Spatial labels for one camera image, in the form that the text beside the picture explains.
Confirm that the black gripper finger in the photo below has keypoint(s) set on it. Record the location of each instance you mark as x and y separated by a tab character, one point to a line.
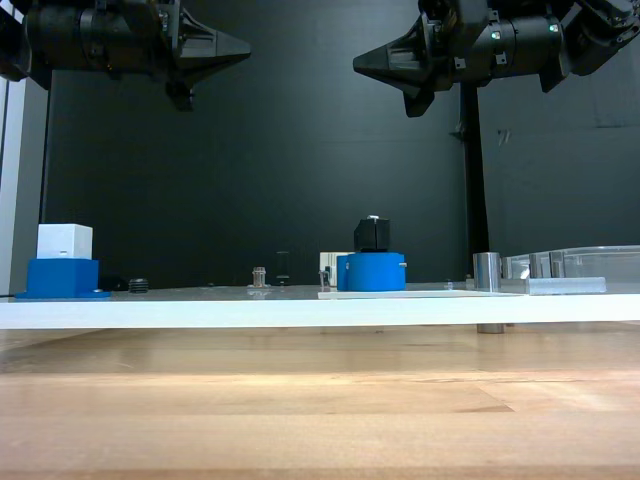
395	62
181	95
215	47
417	102

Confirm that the steel 16mm cylinder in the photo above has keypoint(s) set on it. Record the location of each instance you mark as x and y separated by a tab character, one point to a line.
486	270

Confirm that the black block plug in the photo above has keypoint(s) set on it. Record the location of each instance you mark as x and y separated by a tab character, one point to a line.
372	234

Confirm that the blue round holder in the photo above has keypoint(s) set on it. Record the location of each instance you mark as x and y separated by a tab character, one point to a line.
372	272

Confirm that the white connector housing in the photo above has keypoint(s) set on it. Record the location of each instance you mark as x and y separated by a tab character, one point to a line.
329	261

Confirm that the white cube block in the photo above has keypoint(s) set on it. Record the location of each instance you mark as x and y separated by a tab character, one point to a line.
62	240

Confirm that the thin steel pin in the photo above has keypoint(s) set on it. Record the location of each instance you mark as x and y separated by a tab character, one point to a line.
556	265
536	266
506	267

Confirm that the thin white plate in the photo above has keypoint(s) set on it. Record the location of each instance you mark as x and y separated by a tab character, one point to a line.
400	295

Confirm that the thin black bar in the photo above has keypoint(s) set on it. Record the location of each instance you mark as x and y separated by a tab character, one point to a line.
283	265

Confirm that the small clear connector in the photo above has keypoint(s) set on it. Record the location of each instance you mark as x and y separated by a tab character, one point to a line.
259	277

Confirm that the small metal clamp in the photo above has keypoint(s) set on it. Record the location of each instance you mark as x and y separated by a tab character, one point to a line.
324	280

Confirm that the white board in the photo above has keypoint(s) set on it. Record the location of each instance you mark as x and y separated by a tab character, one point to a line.
200	312

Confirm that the blue square socket base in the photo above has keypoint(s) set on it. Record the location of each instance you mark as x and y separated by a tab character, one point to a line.
60	277

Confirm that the grey aluminium bar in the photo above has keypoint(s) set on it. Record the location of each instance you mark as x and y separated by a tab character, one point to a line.
565	286

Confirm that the clear plastic tub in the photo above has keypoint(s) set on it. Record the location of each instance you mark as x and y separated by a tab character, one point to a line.
600	260

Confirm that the black frame post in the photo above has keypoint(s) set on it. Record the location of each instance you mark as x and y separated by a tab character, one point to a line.
475	200

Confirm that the white frame post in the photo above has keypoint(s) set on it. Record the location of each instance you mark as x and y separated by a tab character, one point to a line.
10	200

